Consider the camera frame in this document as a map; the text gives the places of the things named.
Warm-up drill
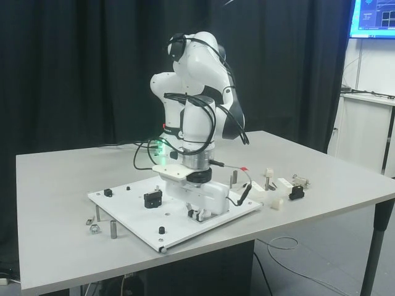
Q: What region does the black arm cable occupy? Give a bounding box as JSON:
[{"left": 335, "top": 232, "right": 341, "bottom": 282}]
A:
[{"left": 132, "top": 32, "right": 251, "bottom": 171}]

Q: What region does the white task board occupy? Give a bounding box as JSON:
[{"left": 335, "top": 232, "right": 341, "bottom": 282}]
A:
[{"left": 87, "top": 175, "right": 264, "bottom": 254}]

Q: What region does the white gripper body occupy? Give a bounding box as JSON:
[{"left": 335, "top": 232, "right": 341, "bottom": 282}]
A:
[{"left": 164, "top": 179, "right": 230, "bottom": 215}]

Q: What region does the blue screen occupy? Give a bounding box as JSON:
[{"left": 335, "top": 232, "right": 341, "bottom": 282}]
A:
[{"left": 349, "top": 0, "right": 395, "bottom": 39}]

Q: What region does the dark table leg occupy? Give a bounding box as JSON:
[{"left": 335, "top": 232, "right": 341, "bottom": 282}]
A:
[{"left": 360, "top": 202, "right": 390, "bottom": 296}]

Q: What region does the grey floor cable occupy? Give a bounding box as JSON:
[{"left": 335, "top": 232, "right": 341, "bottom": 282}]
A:
[{"left": 266, "top": 236, "right": 373, "bottom": 292}]

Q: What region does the thin black rod on wire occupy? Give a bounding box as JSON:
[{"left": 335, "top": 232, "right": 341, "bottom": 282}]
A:
[{"left": 209, "top": 159, "right": 252, "bottom": 207}]

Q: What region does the black D-SUB plug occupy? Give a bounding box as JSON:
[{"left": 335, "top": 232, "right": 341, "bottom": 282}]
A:
[
  {"left": 143, "top": 190, "right": 164, "bottom": 209},
  {"left": 288, "top": 184, "right": 306, "bottom": 201}
]

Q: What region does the white cabinet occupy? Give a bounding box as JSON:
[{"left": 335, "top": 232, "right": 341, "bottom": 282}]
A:
[{"left": 326, "top": 91, "right": 395, "bottom": 179}]

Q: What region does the black base cable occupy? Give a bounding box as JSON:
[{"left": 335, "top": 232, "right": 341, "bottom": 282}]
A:
[{"left": 101, "top": 140, "right": 155, "bottom": 149}]

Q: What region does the black curtain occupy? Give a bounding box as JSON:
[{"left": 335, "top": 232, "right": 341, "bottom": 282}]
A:
[{"left": 0, "top": 0, "right": 356, "bottom": 275}]

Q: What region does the metal D-SUB connector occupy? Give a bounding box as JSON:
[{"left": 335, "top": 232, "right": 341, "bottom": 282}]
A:
[{"left": 291, "top": 173, "right": 312, "bottom": 188}]

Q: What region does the white peg holder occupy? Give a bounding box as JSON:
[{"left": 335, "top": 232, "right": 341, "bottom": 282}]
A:
[
  {"left": 275, "top": 178, "right": 294, "bottom": 194},
  {"left": 246, "top": 181, "right": 268, "bottom": 199}
]

